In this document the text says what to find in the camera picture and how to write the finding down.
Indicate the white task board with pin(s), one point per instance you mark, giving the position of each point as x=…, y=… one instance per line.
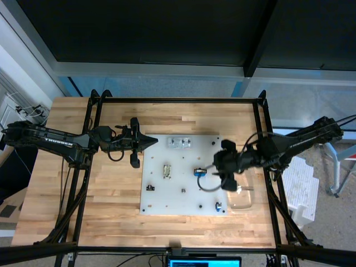
x=180, y=172

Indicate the clear plastic tub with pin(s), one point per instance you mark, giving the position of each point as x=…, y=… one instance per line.
x=244, y=203

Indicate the white foam packaging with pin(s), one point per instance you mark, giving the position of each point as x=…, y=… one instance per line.
x=301, y=194

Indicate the cardboard box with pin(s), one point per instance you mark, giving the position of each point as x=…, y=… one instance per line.
x=11, y=198

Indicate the aluminium socket block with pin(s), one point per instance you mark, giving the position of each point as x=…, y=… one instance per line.
x=179, y=143

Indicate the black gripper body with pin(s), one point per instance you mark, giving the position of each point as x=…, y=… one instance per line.
x=126, y=142
x=228, y=162

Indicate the black aluminium frame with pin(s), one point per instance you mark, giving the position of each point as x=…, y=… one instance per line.
x=178, y=100

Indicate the black clamp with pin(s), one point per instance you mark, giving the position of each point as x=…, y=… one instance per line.
x=150, y=188

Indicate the grey rectangular connector housing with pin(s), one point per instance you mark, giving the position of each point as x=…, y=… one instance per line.
x=167, y=171

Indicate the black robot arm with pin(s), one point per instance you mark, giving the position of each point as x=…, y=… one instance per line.
x=55, y=140
x=300, y=144

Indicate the blue and black D-sub socket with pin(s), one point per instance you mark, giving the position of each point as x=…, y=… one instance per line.
x=199, y=173

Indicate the laptop screen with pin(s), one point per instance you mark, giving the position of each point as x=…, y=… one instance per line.
x=203, y=262

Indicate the small black fixed camera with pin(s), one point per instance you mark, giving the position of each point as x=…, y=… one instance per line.
x=177, y=248

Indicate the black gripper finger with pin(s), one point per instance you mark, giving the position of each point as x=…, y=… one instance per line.
x=144, y=137
x=144, y=145

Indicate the small blue socket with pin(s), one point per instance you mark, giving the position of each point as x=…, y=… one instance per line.
x=218, y=206

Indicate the grey metal chair frame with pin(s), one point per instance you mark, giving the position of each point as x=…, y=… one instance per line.
x=337, y=167

